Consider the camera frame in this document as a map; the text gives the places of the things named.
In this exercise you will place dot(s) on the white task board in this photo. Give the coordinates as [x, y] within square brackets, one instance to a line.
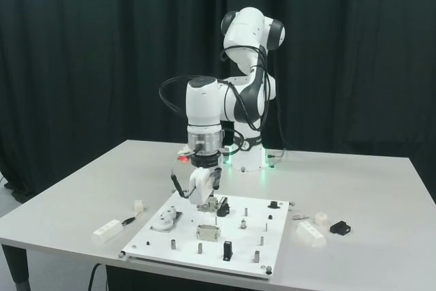
[211, 233]

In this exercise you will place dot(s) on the grey waterproof plug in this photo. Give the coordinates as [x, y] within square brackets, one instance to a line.
[207, 208]

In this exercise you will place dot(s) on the black curtain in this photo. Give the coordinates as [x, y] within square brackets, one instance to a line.
[85, 49]

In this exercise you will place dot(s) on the dark grey table leg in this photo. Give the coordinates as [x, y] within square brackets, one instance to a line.
[15, 267]

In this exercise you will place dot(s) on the black D-SUB plug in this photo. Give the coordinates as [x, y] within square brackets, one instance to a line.
[340, 228]

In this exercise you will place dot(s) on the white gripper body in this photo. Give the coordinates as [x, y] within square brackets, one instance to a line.
[200, 185]

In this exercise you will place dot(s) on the metal BNC plug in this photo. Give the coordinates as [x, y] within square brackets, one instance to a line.
[243, 223]

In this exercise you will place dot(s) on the white small gear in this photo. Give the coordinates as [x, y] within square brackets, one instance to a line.
[171, 209]

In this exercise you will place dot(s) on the metal square peg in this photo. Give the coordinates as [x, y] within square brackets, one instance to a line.
[256, 257]
[200, 248]

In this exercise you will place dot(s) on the small metal bolt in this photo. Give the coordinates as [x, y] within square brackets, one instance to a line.
[299, 216]

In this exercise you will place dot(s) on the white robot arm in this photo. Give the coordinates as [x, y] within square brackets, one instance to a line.
[204, 107]

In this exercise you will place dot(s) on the black Ethernet plug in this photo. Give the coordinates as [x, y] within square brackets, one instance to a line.
[223, 206]

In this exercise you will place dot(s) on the small round white holder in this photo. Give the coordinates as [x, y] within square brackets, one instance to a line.
[321, 218]

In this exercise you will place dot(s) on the long white holder with holes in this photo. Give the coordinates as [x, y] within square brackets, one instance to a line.
[106, 231]
[310, 234]

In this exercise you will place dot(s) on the white medium gear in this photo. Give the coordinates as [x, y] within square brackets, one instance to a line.
[166, 216]

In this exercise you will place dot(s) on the white large gear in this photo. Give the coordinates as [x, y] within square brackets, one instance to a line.
[161, 225]

